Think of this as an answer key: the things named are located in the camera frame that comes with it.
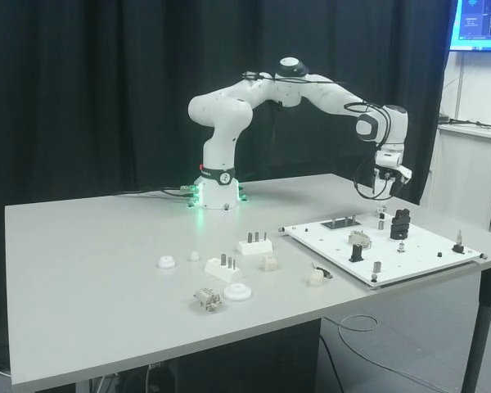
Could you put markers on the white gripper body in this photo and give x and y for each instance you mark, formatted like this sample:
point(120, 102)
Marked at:
point(406, 174)

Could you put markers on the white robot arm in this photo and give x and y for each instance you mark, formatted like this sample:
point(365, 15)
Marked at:
point(221, 123)

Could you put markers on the black D-SUB plug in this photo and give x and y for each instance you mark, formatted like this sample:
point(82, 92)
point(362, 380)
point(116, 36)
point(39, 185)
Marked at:
point(400, 225)

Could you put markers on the white cabinet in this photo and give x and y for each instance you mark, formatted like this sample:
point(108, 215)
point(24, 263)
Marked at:
point(466, 176)

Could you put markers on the metal BNC plug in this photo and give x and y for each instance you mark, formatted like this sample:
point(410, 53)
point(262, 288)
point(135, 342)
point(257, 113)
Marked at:
point(401, 246)

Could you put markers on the white task board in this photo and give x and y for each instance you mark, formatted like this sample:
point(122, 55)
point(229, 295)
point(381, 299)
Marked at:
point(335, 249)

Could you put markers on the black USB plug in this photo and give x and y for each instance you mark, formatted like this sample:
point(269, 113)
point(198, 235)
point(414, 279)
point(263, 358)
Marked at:
point(326, 273)

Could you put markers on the white plug holder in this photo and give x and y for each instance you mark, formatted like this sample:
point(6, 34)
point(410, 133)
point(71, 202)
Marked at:
point(315, 279)
point(270, 263)

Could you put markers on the blue screen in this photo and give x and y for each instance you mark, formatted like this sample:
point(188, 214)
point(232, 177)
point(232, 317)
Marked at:
point(480, 24)

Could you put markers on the white square peg holder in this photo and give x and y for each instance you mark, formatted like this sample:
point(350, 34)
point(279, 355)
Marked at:
point(255, 247)

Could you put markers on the black table leg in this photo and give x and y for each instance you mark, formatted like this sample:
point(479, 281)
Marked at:
point(480, 327)

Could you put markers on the large metal round peg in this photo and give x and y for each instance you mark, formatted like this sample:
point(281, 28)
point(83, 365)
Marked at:
point(222, 260)

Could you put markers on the white large gear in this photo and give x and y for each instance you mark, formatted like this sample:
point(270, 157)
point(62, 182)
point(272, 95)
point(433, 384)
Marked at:
point(237, 293)

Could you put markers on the white round peg holder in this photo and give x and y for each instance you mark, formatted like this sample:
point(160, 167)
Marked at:
point(221, 272)

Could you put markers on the white small gear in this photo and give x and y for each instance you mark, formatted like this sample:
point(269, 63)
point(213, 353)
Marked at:
point(195, 256)

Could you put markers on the grey waterproof plug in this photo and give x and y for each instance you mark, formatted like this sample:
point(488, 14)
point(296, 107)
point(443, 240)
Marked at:
point(206, 301)

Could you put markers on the white medium gear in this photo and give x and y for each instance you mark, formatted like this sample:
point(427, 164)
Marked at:
point(166, 263)

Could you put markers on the black curtain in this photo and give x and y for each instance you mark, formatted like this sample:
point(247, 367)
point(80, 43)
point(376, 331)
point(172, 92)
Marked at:
point(86, 82)

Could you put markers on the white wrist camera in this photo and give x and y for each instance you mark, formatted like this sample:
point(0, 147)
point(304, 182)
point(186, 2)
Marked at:
point(390, 159)

